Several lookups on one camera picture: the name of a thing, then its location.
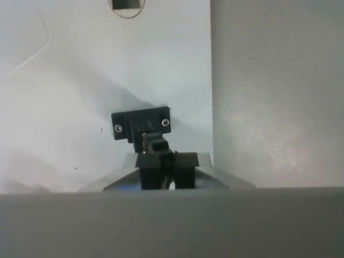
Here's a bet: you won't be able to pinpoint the white task board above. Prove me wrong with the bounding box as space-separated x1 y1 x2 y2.
0 0 213 193

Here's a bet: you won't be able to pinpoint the black USB plug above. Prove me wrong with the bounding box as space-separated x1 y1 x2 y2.
141 131 177 190

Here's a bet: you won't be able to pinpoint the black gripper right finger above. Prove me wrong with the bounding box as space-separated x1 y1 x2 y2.
173 151 256 190

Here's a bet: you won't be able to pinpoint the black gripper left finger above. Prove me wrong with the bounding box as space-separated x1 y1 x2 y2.
78 152 163 192

